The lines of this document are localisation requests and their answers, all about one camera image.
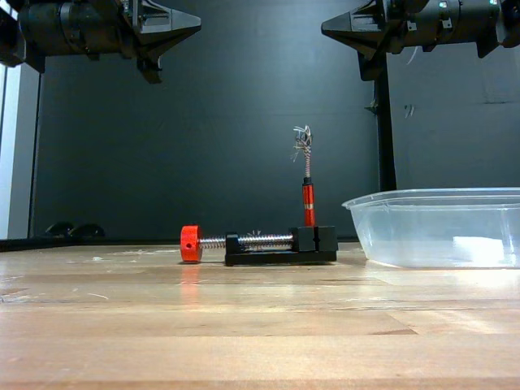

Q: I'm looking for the red RCA connector with cable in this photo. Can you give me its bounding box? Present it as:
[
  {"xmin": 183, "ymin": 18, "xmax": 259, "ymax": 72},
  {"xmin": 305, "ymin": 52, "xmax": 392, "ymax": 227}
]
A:
[{"xmin": 290, "ymin": 123, "xmax": 318, "ymax": 228}]

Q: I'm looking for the clear plastic tub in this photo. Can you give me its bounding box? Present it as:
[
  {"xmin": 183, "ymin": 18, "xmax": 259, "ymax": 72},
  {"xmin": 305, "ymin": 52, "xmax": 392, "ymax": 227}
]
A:
[{"xmin": 340, "ymin": 186, "xmax": 520, "ymax": 270}]

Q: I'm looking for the black vise with red knob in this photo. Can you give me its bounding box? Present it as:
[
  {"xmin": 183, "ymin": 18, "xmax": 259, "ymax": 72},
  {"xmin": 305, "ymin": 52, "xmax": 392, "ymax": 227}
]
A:
[{"xmin": 180, "ymin": 224, "xmax": 339, "ymax": 268}]

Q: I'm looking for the small white block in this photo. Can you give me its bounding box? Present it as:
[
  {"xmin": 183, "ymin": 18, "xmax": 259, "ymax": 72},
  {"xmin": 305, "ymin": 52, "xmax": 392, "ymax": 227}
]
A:
[{"xmin": 453, "ymin": 236, "xmax": 505, "ymax": 261}]

